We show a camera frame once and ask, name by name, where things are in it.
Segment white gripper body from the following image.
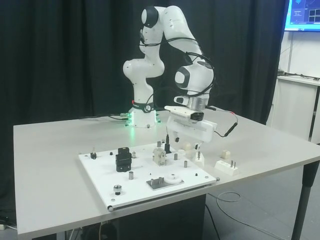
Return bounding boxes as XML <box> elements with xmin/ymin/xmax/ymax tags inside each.
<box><xmin>166</xmin><ymin>115</ymin><xmax>216</xmax><ymax>144</ymax></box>

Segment white large gear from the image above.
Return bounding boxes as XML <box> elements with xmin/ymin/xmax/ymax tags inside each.
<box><xmin>165</xmin><ymin>173</ymin><xmax>184</xmax><ymax>185</ymax></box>

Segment thin black hanging probe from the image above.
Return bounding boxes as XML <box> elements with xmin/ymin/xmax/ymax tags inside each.
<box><xmin>164</xmin><ymin>124</ymin><xmax>172</xmax><ymax>154</ymax></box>

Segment small white peg holder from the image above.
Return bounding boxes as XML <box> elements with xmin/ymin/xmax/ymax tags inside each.
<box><xmin>194</xmin><ymin>150</ymin><xmax>206</xmax><ymax>165</ymax></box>

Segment long white peg holder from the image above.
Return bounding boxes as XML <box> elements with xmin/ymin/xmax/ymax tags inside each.
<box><xmin>215</xmin><ymin>159</ymin><xmax>241</xmax><ymax>176</ymax></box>

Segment black D-SUB plug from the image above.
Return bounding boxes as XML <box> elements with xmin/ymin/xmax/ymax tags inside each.
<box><xmin>114</xmin><ymin>147</ymin><xmax>133</xmax><ymax>174</ymax></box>

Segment white task board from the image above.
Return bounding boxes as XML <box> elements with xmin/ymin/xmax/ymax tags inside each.
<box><xmin>77</xmin><ymin>142</ymin><xmax>221</xmax><ymax>213</ymax></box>

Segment black box under table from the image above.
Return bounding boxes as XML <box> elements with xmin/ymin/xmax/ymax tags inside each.
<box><xmin>109</xmin><ymin>191</ymin><xmax>207</xmax><ymax>240</ymax></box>

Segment white cabinet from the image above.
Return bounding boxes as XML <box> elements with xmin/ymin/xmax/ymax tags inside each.
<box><xmin>270</xmin><ymin>74</ymin><xmax>320</xmax><ymax>145</ymax></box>

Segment dark table leg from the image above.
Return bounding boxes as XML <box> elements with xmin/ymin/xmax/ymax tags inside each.
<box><xmin>290</xmin><ymin>163</ymin><xmax>315</xmax><ymax>240</ymax></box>

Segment black curtain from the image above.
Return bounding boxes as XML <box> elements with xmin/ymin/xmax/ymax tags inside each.
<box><xmin>0</xmin><ymin>0</ymin><xmax>293</xmax><ymax>127</ymax></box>

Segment blue screen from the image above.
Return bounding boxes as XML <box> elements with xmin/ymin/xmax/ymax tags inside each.
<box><xmin>284</xmin><ymin>0</ymin><xmax>320</xmax><ymax>33</ymax></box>

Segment grey floor cable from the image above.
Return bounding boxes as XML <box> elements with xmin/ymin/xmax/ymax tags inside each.
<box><xmin>206</xmin><ymin>190</ymin><xmax>243</xmax><ymax>240</ymax></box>

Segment black cables at arm foot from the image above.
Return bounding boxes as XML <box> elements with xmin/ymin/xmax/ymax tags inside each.
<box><xmin>106</xmin><ymin>112</ymin><xmax>132</xmax><ymax>123</ymax></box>

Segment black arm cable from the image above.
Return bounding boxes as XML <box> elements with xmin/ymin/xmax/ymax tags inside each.
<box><xmin>138</xmin><ymin>29</ymin><xmax>216</xmax><ymax>101</ymax></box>

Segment black cable on cabinet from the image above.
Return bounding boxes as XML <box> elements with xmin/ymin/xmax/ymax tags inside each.
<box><xmin>277</xmin><ymin>70</ymin><xmax>320</xmax><ymax>81</ymax></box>

